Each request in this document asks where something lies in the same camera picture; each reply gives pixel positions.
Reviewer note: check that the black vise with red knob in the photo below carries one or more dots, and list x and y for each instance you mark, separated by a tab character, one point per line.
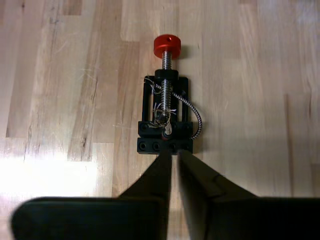
152	150

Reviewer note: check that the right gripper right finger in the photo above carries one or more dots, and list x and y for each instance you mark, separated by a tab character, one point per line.
250	220

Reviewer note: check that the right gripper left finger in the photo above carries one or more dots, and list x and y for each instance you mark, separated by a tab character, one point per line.
100	220

